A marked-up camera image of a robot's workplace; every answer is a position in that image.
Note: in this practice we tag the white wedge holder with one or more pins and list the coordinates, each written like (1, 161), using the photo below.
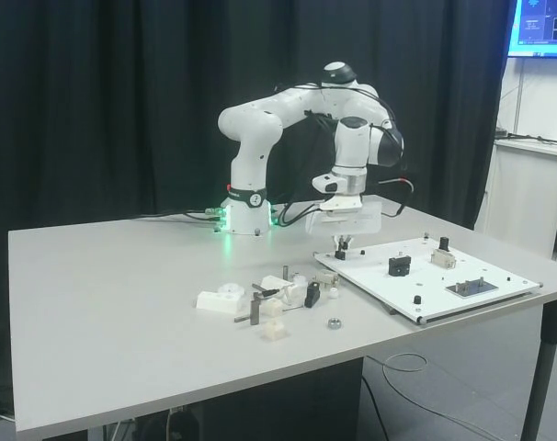
(271, 280)

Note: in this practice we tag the dark grey table leg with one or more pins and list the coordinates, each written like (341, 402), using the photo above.
(544, 358)

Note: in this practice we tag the white square holder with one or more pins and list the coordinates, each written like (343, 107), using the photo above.
(298, 292)

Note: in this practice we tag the white medium gear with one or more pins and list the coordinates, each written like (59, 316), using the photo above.
(298, 279)

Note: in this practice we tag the white task board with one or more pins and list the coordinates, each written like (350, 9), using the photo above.
(375, 280)

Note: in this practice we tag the black flat device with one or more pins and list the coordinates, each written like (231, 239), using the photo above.
(536, 138)

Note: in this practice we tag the small white camera box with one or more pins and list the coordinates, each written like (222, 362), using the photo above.
(325, 184)

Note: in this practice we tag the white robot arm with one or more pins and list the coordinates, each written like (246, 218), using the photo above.
(246, 138)

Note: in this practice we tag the metal hex nut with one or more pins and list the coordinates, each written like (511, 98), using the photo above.
(333, 323)

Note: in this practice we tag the black curtain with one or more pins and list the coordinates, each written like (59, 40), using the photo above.
(99, 92)

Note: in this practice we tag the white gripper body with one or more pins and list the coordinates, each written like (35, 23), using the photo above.
(347, 222)

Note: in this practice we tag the white small gear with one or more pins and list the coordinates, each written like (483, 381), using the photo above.
(333, 293)

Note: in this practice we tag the white large gear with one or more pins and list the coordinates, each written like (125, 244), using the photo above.
(229, 289)

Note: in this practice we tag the metal round peg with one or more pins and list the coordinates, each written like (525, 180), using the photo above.
(286, 272)

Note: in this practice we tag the black under-table cabinet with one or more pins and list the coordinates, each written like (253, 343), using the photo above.
(283, 404)

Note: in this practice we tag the metal square peg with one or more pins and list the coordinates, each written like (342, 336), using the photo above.
(255, 312)
(242, 318)

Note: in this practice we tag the blue screen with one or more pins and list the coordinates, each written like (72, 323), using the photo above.
(542, 27)

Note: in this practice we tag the small black plug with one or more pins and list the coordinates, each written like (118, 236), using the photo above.
(264, 290)

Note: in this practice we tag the small white holder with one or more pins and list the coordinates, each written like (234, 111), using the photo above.
(273, 308)

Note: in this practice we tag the white notched holder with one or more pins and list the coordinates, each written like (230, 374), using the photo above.
(273, 331)

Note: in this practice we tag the white holder block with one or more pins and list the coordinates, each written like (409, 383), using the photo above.
(209, 301)

